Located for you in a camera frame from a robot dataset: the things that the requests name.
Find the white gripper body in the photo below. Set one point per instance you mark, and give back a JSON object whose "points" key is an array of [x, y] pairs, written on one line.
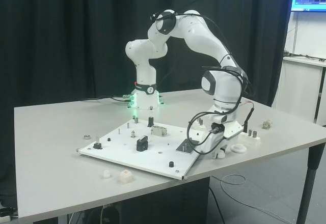
{"points": [[211, 142]]}

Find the white medium gear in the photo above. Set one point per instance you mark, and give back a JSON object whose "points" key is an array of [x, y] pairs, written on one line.
{"points": [[220, 154]]}

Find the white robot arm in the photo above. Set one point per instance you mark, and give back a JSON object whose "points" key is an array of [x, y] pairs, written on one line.
{"points": [[198, 35]]}

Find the white large gear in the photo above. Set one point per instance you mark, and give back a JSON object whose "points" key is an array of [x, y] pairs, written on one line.
{"points": [[238, 149]]}

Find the white small gear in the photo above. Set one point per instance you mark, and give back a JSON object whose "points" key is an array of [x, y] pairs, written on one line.
{"points": [[106, 174]]}

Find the white peg holder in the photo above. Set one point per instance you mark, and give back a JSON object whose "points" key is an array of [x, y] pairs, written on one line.
{"points": [[250, 140]]}

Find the white task board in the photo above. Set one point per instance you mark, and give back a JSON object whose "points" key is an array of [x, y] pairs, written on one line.
{"points": [[152, 160]]}

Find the black D-SUB plug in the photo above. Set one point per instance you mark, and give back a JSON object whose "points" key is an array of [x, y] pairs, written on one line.
{"points": [[142, 145]]}

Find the metal BNC plug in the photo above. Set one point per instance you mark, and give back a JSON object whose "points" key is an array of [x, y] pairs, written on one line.
{"points": [[132, 134]]}

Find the black table leg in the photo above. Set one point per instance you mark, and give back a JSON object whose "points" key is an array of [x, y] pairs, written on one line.
{"points": [[309, 178]]}

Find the white square holder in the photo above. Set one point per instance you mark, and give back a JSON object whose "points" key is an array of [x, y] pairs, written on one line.
{"points": [[126, 177]]}

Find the white cabinet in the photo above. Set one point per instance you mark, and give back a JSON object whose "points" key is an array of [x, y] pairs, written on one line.
{"points": [[298, 89]]}

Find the metal square peg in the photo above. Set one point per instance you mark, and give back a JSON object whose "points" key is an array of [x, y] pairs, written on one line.
{"points": [[97, 139]]}

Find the metal bolt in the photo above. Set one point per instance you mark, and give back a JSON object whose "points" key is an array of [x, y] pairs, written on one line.
{"points": [[87, 137]]}

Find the black curtain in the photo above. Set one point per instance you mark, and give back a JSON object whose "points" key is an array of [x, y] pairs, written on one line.
{"points": [[63, 30]]}

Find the white power strip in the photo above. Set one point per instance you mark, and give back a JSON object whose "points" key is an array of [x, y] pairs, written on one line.
{"points": [[6, 215]]}

